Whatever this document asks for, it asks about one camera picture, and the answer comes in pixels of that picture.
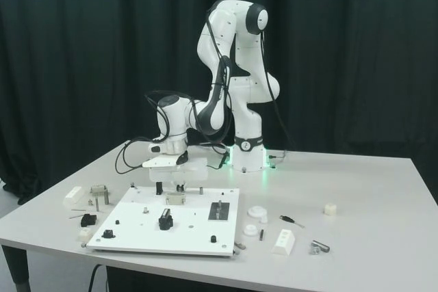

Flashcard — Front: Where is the black D-SUB plug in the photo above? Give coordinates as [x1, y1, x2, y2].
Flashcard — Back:
[80, 213, 99, 228]

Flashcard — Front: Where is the black curtain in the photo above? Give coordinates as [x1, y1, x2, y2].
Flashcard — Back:
[0, 0, 438, 204]

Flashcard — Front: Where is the black cable under table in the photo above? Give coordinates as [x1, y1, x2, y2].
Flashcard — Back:
[89, 263, 107, 292]

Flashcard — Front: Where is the black cable hanging from elbow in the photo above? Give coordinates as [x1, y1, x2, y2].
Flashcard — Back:
[258, 28, 297, 161]

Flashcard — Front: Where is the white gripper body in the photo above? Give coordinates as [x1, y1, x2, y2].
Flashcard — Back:
[149, 157, 209, 184]

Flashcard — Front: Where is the white large gear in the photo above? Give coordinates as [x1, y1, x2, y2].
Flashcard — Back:
[248, 205, 267, 220]

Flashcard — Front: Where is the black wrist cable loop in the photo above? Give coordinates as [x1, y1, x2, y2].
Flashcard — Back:
[115, 90, 192, 175]

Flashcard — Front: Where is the black plug with short cable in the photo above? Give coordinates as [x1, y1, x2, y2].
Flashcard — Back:
[278, 215, 305, 228]

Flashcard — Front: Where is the black cable at robot foot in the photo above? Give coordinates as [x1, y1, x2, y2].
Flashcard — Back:
[204, 141, 231, 170]

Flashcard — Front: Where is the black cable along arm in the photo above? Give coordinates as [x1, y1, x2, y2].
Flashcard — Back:
[205, 14, 233, 108]

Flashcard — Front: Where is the black table leg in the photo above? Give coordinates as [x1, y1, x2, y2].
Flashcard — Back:
[0, 244, 29, 292]

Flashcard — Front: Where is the white peg holder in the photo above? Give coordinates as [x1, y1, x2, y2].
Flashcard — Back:
[272, 228, 298, 256]
[63, 186, 82, 206]

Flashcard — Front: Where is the white task board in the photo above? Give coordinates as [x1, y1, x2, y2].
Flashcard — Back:
[85, 187, 242, 257]

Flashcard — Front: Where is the grey metal connector bracket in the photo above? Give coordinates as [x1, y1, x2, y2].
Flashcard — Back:
[89, 185, 110, 198]

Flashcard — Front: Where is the small metal plug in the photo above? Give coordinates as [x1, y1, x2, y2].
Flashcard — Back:
[309, 241, 331, 255]

